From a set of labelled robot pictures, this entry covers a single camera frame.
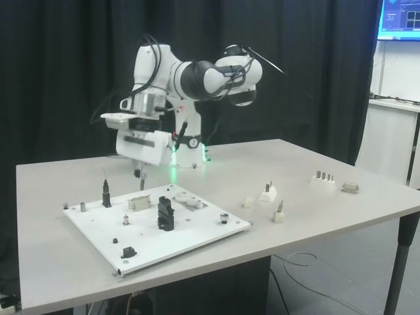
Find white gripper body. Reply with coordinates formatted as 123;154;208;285
115;129;171;165

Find white sloped peg holder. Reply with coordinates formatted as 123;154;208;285
257;189;279;203

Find long white peg holder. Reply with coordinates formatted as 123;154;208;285
310;175;336;190

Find flat white mounting plate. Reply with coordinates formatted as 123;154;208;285
100;112;138;129

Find black D-SUB plug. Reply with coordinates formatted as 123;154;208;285
156;196;175;231

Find white task board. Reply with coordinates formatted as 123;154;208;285
62;182;255;277

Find black curtains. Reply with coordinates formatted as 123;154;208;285
0;0;383;296

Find black box under table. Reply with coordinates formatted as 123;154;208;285
88;255;273;315

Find white cabinet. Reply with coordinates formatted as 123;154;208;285
356;97;420;191

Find black table leg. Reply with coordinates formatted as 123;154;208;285
383;216;413;315

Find blue screen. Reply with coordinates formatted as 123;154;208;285
376;0;420;42

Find black plug with thin wire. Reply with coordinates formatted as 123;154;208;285
101;165;113;208

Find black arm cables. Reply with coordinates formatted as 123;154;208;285
90;34;286;125

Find grey floor cable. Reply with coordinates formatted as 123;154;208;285
283;251;398;303

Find thin black cord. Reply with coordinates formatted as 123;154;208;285
367;94;420;106

